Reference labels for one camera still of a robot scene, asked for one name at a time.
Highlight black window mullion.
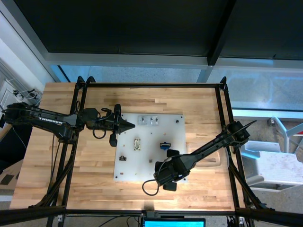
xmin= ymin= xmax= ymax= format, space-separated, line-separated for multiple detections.
xmin=207 ymin=0 xmax=237 ymax=66

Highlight small black camera box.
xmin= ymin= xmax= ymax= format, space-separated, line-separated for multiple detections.
xmin=144 ymin=208 xmax=159 ymax=218

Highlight white wall cables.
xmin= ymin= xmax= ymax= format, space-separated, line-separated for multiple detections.
xmin=13 ymin=88 xmax=40 ymax=100

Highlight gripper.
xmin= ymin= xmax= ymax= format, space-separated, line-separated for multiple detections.
xmin=163 ymin=148 xmax=183 ymax=192
xmin=104 ymin=104 xmax=136 ymax=148

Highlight white board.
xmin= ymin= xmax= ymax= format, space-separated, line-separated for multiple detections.
xmin=113 ymin=113 xmax=189 ymax=183

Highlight black table frame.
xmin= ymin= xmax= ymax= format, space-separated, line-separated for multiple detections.
xmin=0 ymin=75 xmax=303 ymax=227

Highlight cardboard box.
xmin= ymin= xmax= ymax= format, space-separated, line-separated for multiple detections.
xmin=0 ymin=158 xmax=24 ymax=197

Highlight grey window frame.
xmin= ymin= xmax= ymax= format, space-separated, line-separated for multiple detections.
xmin=0 ymin=0 xmax=303 ymax=83

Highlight blue laptop screen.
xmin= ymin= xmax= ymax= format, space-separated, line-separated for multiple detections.
xmin=141 ymin=218 xmax=206 ymax=227

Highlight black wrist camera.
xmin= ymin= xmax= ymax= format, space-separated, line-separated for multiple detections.
xmin=153 ymin=161 xmax=168 ymax=182

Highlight grey metal chair frame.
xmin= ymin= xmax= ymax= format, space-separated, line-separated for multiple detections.
xmin=267 ymin=115 xmax=303 ymax=153

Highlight clear plastic tub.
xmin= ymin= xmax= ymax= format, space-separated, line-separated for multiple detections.
xmin=186 ymin=141 xmax=230 ymax=170

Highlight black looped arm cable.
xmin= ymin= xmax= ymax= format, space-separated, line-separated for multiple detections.
xmin=91 ymin=122 xmax=107 ymax=140

